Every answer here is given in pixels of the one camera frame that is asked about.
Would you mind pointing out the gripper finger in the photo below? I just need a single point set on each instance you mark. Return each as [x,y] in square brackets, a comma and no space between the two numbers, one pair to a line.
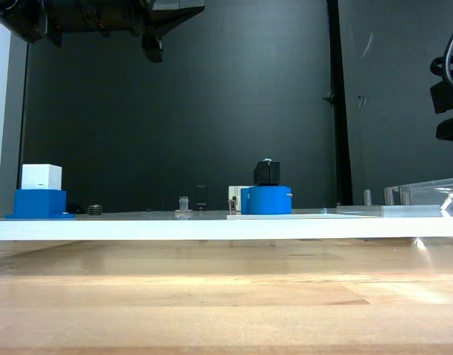
[174,11]

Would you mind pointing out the clear plastic tub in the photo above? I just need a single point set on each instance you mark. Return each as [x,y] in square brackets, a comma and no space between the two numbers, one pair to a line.
[433,188]

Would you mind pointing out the small grey metal peg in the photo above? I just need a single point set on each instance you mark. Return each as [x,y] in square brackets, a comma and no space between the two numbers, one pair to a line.
[367,197]
[388,196]

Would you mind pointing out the grey metal block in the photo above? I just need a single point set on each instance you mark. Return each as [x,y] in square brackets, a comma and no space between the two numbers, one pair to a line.
[396,211]

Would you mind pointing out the white cube plug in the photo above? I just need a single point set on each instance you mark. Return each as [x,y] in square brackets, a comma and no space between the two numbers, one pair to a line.
[41,177]

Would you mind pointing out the black D-sub connector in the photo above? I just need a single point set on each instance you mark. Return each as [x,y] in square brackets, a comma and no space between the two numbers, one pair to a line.
[266,174]

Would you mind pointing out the black threaded screw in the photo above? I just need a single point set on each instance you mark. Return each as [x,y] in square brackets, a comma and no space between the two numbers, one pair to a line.
[95,210]

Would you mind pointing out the white task board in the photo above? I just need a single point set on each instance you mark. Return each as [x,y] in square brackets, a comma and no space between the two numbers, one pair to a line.
[174,229]

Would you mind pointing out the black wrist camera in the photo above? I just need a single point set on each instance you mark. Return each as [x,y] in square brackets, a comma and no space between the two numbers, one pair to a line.
[446,98]

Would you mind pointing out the blue round connector mount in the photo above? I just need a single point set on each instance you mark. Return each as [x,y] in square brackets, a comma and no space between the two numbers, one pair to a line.
[267,201]

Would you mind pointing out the blue square mount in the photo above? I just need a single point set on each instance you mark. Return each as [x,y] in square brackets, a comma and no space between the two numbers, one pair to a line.
[39,203]

